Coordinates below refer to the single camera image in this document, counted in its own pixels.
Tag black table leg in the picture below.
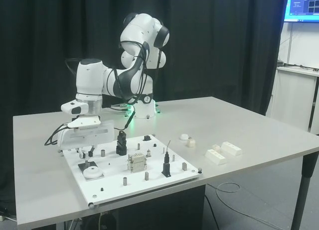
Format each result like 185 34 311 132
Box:
291 155 315 230

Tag black curtain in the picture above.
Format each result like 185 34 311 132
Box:
0 0 291 216

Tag flat white mounting plate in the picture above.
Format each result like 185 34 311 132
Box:
67 115 102 129

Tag white large gear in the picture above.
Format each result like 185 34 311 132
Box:
83 166 102 180

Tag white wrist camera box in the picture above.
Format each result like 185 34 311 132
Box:
61 102 89 115

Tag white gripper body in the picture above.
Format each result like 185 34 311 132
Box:
57 119 116 151

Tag thin black rod on wire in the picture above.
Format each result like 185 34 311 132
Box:
114 111 137 130

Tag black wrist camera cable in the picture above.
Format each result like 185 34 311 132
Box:
44 122 74 146

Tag long white holder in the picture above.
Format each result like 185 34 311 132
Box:
220 141 243 157
204 149 227 166

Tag white cabinet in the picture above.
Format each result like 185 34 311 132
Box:
265 63 319 136

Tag black D-SUB plug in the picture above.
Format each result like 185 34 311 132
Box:
116 130 127 156

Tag black plug with short cable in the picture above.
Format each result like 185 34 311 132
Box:
162 139 172 167

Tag silver flange ring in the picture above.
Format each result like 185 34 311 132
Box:
87 99 102 116

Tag thin grey floor cable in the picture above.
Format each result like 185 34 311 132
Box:
204 181 297 230

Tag beige metal connector block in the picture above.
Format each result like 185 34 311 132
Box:
127 152 147 172

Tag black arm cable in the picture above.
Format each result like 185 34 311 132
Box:
111 40 162 104

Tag black control cabinet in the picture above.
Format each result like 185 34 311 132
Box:
109 182 206 230

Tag blue monitor screen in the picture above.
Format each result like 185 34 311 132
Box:
283 0 319 23

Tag white task board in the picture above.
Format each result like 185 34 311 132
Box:
57 133 204 209

